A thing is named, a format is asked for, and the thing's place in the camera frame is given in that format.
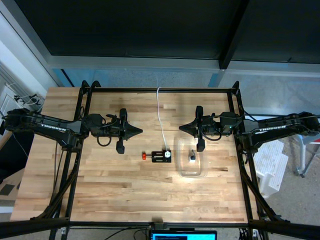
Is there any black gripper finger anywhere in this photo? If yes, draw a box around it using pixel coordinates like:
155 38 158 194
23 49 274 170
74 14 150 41
124 130 144 142
124 120 144 132
178 119 200 129
178 127 200 139

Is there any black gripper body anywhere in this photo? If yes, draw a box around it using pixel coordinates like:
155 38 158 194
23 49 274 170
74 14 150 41
195 105 221 153
108 108 129 154

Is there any black vise with orange knob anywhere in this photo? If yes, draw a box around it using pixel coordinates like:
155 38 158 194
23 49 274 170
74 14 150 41
141 149 173 164

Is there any clear plastic tub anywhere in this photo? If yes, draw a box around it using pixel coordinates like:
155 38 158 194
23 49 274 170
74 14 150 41
174 136 210 179

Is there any white styrofoam block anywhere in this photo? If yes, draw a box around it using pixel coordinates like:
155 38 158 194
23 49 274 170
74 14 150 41
252 139 290 199

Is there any laptop screen with blue edge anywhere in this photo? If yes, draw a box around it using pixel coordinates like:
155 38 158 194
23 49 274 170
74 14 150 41
149 229 218 240

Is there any brown cardboard box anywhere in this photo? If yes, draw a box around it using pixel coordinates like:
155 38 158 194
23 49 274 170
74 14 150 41
0 167 26 201

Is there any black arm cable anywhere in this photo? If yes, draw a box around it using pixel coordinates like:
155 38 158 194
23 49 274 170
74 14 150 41
199 129 222 142
96 133 113 148

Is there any white receptacle cable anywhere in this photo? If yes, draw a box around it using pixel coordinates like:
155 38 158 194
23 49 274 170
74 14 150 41
155 86 169 152

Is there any black aluminium table frame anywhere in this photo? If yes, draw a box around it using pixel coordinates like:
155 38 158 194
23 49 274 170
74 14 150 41
0 79 320 240

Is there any black table level camera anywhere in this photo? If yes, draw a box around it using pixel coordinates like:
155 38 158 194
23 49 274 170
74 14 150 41
152 217 168 230

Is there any tangled cable bundle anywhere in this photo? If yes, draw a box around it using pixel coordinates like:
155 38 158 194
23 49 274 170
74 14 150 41
13 93 42 107

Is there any grey metal chair frame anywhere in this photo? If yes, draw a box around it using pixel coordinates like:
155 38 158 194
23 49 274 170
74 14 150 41
292 129 320 179

